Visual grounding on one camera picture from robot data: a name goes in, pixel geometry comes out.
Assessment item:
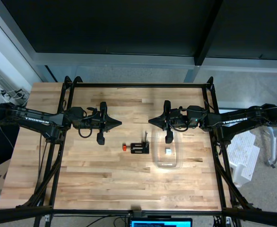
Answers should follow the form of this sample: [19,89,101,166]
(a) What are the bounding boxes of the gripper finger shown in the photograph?
[106,123,122,132]
[148,121,165,131]
[148,113,165,122]
[106,115,122,124]

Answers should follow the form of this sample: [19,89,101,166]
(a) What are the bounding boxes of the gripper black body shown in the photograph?
[164,100,189,144]
[89,102,108,145]

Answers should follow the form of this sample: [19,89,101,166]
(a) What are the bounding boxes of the black vise with orange knob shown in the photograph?
[122,141,151,155]

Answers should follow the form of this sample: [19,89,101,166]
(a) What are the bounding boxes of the clear plastic tub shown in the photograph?
[154,131,183,170]

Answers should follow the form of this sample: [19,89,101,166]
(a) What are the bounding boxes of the white plastic step stool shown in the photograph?
[225,131,260,189]

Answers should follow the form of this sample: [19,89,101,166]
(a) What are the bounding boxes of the black room pillar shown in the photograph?
[194,0,224,66]

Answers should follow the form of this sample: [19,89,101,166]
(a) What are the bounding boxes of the laptop screen with blue edge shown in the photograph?
[129,218,193,227]

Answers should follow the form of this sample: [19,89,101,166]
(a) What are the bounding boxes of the grey metal stand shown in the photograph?
[263,127,277,169]

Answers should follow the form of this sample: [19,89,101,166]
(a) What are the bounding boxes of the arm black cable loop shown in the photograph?
[170,122,196,132]
[78,124,93,139]

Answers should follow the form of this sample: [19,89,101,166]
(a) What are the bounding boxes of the black and white cable bundle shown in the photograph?
[0,88,29,101]

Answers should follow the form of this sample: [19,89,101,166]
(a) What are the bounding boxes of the small black camera box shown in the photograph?
[129,206,145,217]

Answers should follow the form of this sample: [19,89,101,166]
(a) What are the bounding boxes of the black metal frame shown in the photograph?
[0,75,277,227]

